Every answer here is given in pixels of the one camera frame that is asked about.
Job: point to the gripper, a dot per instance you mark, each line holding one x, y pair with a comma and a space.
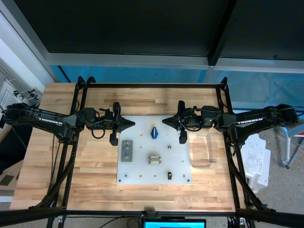
183, 121
116, 123

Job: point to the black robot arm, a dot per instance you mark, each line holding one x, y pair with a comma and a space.
249, 121
47, 120

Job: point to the blue clamp connector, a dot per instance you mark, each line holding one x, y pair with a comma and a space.
152, 135

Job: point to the beige HAN10E socket base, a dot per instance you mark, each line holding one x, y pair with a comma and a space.
150, 163

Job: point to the black plastic connector housing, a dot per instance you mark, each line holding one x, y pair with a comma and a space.
169, 175

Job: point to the grey metal block with pegs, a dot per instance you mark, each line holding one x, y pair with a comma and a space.
124, 154

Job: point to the white task board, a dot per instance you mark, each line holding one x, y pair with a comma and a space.
142, 166

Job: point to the clear plastic tub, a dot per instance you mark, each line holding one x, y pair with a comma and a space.
202, 159

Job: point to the white ribbed foam block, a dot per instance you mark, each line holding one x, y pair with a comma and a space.
256, 161

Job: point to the blue laptop screen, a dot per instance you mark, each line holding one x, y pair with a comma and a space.
173, 224

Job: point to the grey metal stand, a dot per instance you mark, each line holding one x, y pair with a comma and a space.
287, 142

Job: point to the brown cardboard box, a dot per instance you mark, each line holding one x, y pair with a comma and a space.
12, 171

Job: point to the black aluminium frame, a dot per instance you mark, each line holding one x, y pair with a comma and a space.
152, 85

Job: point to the small black camera box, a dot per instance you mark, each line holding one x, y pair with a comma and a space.
152, 214

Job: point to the black vertical wall post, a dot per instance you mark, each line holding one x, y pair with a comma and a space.
222, 31

